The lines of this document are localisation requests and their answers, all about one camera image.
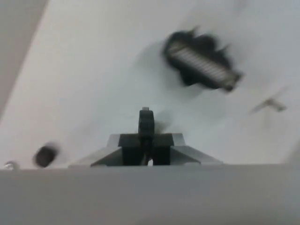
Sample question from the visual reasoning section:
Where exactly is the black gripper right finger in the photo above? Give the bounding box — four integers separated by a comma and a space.
151, 133, 224, 165

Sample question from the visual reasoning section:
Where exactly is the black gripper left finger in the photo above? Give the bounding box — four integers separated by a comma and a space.
69, 133, 144, 167

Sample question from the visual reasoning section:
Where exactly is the black USB plug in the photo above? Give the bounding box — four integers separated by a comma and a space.
137, 106, 156, 166

